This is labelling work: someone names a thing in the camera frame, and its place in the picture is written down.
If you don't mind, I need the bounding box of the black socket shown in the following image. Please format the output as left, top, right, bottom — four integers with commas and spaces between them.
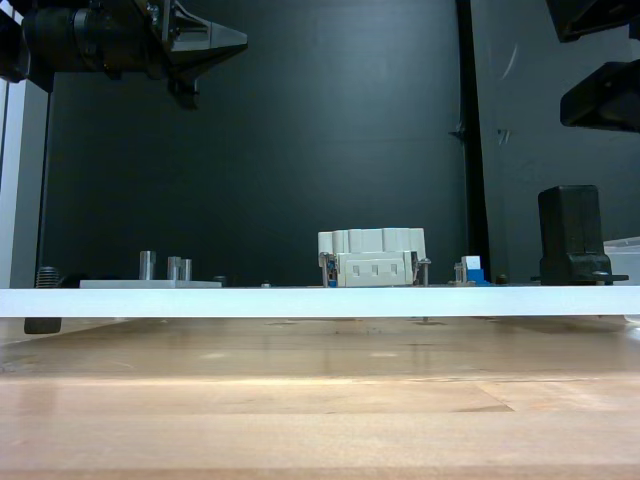
529, 184, 630, 287

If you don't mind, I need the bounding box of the clear plastic tub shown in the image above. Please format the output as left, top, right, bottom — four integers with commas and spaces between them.
602, 238, 640, 331

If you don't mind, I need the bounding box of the small blue white connector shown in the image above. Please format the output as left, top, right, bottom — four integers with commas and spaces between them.
462, 254, 486, 285

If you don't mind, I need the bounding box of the grey metal plate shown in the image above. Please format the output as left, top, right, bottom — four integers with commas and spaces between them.
79, 279, 225, 290

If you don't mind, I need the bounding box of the white task board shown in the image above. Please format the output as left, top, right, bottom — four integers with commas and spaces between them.
0, 287, 640, 320

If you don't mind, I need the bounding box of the black rubber foot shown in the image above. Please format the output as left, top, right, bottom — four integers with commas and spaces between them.
23, 317, 63, 335

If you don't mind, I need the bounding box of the black metal frame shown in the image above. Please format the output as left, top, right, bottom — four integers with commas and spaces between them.
448, 0, 492, 286

